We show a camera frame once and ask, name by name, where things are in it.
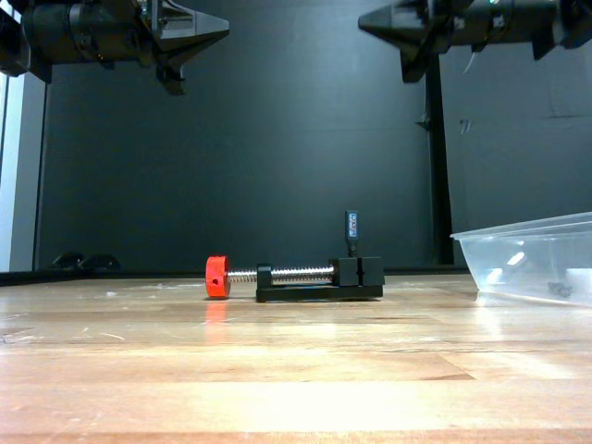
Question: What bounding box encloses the black USB-C connector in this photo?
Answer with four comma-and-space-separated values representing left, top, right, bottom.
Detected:
547, 278, 575, 298

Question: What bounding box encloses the black vise with red knob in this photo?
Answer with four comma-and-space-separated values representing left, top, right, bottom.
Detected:
204, 255, 386, 304

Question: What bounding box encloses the clear plastic tub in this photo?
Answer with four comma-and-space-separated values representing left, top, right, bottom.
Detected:
449, 211, 592, 310

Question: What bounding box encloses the black USB adapter with label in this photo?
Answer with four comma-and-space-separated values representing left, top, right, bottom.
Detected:
343, 211, 362, 258

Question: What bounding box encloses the black aluminium frame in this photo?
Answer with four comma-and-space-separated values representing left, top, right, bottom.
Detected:
0, 45, 477, 288

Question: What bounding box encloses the black frame corner bracket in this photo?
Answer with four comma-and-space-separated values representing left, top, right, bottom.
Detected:
52, 252, 85, 270
79, 253, 122, 272

